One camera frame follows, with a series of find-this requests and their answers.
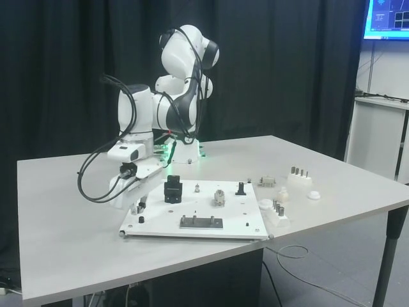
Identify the flat white mounting plate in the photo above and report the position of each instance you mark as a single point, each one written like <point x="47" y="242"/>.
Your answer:
<point x="150" y="169"/>

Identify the white square peg holder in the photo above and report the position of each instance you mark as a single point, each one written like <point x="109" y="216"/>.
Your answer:
<point x="298" y="184"/>

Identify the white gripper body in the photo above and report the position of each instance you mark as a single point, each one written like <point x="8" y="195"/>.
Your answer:
<point x="116" y="195"/>

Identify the cream square plug holder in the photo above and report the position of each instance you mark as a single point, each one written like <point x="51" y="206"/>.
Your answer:
<point x="282" y="196"/>

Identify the white round peg holder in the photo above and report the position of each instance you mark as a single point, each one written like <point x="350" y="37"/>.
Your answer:
<point x="279" y="220"/>

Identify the thick metal round peg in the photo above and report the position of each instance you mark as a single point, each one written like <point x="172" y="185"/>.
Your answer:
<point x="282" y="211"/>

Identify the black D-SUB plug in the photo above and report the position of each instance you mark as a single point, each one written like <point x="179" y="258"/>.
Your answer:
<point x="173" y="190"/>

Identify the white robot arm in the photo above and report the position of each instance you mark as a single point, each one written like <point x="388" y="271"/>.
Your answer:
<point x="175" y="57"/>

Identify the beige waterproof plug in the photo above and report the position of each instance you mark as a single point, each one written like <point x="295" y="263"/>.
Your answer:
<point x="265" y="181"/>

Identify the white large gear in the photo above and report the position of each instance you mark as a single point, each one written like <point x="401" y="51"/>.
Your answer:
<point x="265" y="204"/>

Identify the black table leg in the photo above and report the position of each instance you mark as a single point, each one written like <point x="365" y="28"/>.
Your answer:
<point x="386" y="256"/>

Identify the blue screen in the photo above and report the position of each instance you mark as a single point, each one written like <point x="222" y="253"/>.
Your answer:
<point x="388" y="19"/>

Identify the white task board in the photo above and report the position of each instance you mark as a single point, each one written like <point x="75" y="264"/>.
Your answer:
<point x="223" y="204"/>

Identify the thick metal square peg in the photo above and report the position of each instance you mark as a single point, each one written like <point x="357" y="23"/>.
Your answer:
<point x="292" y="170"/>

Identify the black curtain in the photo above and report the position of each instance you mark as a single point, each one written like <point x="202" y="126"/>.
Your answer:
<point x="64" y="64"/>

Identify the thin black rod red tag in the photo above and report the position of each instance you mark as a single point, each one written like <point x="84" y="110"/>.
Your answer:
<point x="172" y="153"/>

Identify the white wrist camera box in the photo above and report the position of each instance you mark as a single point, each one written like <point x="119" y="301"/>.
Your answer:
<point x="126" y="152"/>

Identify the medium metal round peg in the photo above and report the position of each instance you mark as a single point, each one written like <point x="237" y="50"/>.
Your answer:
<point x="278" y="207"/>

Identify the white medium gear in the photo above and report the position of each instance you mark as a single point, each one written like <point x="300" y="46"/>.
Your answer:
<point x="314" y="194"/>

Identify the metal BNC plug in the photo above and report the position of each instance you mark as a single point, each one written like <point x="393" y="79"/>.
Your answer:
<point x="197" y="188"/>

